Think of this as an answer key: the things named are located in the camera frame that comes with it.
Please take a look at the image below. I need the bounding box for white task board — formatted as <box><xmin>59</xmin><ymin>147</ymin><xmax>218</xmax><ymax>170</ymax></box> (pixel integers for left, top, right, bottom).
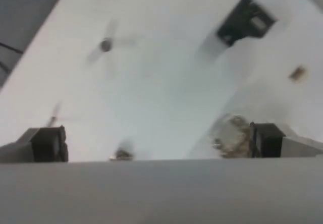
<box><xmin>0</xmin><ymin>0</ymin><xmax>323</xmax><ymax>163</ymax></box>

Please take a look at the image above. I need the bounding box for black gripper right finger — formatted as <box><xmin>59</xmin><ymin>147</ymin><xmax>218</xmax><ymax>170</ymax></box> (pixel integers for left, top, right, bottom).
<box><xmin>248</xmin><ymin>122</ymin><xmax>323</xmax><ymax>158</ymax></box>

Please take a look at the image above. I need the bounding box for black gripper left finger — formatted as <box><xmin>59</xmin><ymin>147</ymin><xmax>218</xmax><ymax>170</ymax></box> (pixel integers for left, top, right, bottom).
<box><xmin>0</xmin><ymin>125</ymin><xmax>69</xmax><ymax>163</ymax></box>

